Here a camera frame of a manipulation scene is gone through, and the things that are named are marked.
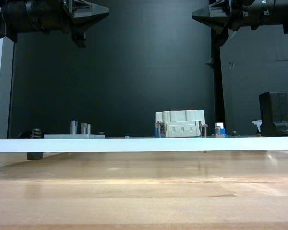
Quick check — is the black partition post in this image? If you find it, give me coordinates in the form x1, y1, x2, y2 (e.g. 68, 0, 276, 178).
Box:
210, 28, 228, 129

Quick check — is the grey connector socket housing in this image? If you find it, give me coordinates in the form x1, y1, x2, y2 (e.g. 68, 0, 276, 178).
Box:
155, 109, 208, 138

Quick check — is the small blue white connector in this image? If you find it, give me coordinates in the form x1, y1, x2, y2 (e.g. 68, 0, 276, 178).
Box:
214, 122, 228, 138

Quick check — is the clear plastic tub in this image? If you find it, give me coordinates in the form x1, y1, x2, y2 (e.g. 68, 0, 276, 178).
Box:
251, 115, 288, 135

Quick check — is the white task board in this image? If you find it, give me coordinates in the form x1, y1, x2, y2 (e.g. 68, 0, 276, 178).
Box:
0, 134, 288, 153

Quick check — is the black connector block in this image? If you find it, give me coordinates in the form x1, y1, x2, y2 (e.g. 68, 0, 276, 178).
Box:
258, 92, 288, 136

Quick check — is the grey metal plate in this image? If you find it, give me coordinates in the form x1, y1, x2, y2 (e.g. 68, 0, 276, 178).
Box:
43, 134, 106, 140

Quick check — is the black threaded bolt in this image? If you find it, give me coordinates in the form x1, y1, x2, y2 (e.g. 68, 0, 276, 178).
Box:
27, 128, 44, 161

